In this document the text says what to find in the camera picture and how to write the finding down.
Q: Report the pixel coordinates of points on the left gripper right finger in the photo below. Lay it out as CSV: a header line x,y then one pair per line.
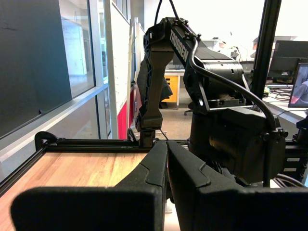
x,y
228,209

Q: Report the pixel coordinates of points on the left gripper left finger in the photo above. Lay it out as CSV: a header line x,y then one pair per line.
x,y
96,207

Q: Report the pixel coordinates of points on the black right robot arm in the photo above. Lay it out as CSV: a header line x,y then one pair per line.
x,y
154,84

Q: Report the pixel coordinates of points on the black office chair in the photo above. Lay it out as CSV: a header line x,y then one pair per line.
x,y
188,111

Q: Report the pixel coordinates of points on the yellow drawer cabinet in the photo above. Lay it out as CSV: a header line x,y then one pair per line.
x,y
173,86

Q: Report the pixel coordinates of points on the black-framed video screen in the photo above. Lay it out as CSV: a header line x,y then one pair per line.
x,y
300,91

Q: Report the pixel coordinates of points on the white office desk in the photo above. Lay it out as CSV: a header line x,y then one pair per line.
x,y
175,71

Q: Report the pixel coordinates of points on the white and red partition panel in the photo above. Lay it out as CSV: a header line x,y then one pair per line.
x,y
120,60

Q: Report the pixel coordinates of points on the large black desk monitor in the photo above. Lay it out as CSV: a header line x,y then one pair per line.
x,y
286,60

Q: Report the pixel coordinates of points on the black table frame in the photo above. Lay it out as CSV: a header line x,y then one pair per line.
x,y
96,144

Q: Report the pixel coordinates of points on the grey window frame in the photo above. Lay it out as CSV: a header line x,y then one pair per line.
x,y
72,106

